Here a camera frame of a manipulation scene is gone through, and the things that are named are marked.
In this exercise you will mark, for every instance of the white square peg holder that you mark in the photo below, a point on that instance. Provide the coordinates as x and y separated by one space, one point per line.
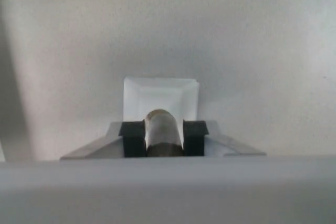
160 93

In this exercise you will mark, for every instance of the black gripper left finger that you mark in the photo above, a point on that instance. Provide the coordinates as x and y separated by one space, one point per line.
131 137

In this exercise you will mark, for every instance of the metal round peg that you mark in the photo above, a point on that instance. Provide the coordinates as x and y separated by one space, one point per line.
164 132

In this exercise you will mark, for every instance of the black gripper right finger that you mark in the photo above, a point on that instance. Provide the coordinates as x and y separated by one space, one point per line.
194 137

